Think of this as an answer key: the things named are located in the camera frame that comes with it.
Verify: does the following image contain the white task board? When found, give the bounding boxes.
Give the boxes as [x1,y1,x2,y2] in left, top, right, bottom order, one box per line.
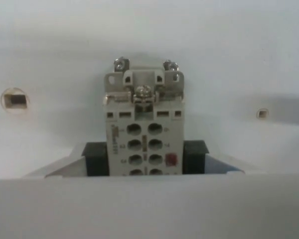
[0,0,299,179]

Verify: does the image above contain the grey waterproof plug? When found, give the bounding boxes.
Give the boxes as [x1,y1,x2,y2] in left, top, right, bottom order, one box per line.
[103,69,185,177]

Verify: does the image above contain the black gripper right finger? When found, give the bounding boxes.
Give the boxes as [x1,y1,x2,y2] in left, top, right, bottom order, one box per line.
[183,140,246,176]

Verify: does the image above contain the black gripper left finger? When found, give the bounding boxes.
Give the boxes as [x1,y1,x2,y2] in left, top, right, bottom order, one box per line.
[23,140,108,179]

